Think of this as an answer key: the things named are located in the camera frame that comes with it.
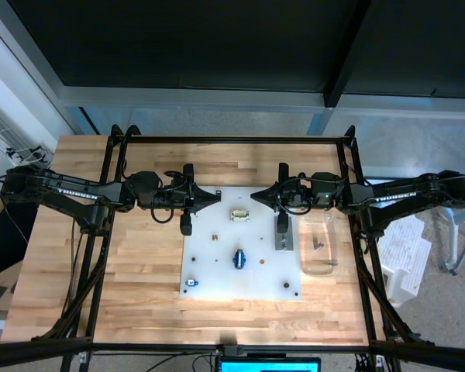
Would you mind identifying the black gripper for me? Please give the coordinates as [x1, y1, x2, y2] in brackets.
[163, 163, 222, 236]
[250, 162, 311, 236]

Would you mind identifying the beige connector housing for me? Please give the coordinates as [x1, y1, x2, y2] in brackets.
[229, 208, 252, 224]

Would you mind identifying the grey metal block with holes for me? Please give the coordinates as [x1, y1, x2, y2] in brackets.
[274, 216, 295, 252]

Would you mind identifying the blue round socket with connector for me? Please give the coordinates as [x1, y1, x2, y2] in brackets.
[230, 249, 249, 270]

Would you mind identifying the white task board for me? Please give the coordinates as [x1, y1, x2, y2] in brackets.
[177, 186, 304, 301]

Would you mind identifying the clear plastic tub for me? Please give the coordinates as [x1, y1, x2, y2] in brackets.
[298, 215, 341, 277]

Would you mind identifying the white foam packing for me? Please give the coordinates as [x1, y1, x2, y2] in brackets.
[375, 215, 435, 309]

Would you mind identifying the blue laptop screen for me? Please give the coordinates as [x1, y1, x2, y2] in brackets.
[215, 356, 322, 372]

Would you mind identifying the grey metal stand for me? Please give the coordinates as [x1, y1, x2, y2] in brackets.
[429, 195, 465, 277]

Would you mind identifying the cardboard box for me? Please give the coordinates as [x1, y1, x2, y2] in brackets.
[0, 259, 24, 311]

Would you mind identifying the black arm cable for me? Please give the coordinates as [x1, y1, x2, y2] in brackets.
[277, 180, 313, 216]
[150, 198, 175, 225]

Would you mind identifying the small black camera box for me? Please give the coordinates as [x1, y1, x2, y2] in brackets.
[220, 340, 244, 357]

